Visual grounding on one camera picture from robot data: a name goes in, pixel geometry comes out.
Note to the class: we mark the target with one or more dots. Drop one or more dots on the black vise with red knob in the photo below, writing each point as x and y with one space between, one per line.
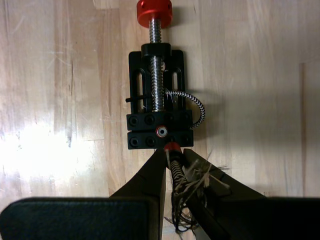
135 122

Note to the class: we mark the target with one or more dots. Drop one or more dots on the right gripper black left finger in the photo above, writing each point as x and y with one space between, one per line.
140 215

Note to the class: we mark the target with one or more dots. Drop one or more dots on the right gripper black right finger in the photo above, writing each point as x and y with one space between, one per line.
250 217

